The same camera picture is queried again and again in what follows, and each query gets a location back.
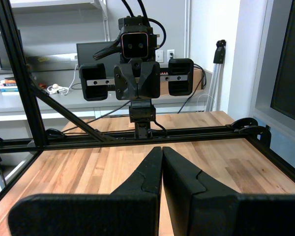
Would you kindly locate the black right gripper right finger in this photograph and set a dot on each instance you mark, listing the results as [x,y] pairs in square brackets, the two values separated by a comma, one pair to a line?
[236,216]

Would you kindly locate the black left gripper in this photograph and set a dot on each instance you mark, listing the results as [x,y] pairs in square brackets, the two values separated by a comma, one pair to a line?
[93,72]

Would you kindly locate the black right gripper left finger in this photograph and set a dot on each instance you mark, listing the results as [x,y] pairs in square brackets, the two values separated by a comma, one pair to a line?
[88,214]

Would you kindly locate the wide black monitor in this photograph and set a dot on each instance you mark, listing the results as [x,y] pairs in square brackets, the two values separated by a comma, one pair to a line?
[93,51]

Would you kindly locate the brown cardboard box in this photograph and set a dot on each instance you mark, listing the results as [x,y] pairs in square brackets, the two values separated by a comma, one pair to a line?
[197,81]

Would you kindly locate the stack of books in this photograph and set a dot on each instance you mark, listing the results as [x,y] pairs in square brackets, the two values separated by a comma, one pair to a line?
[8,86]

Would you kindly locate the grey desk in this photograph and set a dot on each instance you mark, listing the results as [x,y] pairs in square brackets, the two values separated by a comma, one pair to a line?
[7,103]

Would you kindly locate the small black monitor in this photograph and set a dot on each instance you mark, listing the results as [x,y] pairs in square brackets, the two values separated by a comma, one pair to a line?
[1,51]

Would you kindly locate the white wall outlet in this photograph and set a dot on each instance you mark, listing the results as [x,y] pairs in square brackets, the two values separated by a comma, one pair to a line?
[170,55]
[159,56]

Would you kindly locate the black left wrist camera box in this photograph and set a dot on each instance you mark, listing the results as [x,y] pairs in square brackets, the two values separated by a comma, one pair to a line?
[134,45]

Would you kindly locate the white wall shelf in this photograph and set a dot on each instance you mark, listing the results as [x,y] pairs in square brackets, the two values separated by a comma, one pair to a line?
[51,7]

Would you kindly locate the black aluminium frame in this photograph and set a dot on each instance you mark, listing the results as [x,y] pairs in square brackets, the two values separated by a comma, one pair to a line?
[27,98]

